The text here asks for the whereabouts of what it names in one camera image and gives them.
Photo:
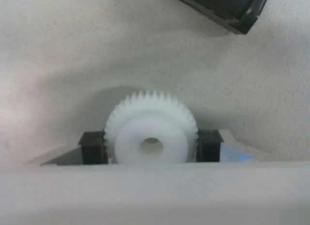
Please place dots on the white medium gear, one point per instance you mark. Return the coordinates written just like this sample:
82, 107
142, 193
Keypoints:
130, 140

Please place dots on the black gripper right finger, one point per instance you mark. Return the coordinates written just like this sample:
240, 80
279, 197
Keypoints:
208, 147

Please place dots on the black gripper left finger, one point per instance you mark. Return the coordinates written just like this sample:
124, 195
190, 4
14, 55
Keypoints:
93, 147

